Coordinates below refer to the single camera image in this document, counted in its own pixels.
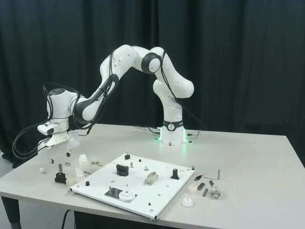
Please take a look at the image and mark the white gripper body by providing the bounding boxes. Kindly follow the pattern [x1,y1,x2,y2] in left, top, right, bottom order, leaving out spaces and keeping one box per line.
[38,133,81,152]

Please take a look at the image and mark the black D-SUB plug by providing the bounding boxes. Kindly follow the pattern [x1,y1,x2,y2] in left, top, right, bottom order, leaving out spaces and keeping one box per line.
[54,172,67,184]

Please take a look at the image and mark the white holder block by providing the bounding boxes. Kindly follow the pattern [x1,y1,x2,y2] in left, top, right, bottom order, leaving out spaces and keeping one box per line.
[73,167,84,180]
[78,154,89,167]

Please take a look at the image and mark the black curtains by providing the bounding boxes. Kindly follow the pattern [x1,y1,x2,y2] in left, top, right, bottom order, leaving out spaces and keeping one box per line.
[0,0,305,169]

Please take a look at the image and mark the white task board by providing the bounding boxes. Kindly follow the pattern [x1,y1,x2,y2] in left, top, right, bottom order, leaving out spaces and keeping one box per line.
[68,152,196,220]

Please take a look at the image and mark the black base cable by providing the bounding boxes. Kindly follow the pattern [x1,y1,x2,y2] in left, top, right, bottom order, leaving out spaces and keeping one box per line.
[187,130,203,139]

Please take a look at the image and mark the black table leg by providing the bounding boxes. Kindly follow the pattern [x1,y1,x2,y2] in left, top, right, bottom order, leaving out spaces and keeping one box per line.
[0,197,19,229]

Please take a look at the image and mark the white large gear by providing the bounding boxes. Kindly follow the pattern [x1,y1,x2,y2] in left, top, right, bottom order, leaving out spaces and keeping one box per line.
[119,190,138,201]

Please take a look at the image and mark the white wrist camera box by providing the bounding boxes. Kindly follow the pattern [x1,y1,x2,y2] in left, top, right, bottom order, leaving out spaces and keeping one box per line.
[37,123,61,135]

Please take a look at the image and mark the Ethernet plug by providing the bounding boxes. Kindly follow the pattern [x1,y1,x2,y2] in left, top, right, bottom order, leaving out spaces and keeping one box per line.
[209,180,221,200]

